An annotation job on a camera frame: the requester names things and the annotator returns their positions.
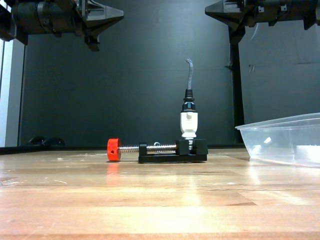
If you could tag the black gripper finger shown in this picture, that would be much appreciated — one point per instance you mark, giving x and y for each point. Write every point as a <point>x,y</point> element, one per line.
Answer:
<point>230,12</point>
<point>102,17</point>

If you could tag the white power receptacle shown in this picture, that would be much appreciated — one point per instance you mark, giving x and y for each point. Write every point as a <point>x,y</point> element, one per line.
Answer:
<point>188,125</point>

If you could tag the clear plastic tub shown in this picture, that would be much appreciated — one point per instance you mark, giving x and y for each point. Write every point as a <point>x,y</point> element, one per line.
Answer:
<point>280,147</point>

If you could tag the black clamp with red knob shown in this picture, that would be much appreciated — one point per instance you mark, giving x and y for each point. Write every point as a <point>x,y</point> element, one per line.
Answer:
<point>172,157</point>

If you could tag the black corner bracket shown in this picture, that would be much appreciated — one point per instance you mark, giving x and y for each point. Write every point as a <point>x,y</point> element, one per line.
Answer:
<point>55,141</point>
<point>37,141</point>

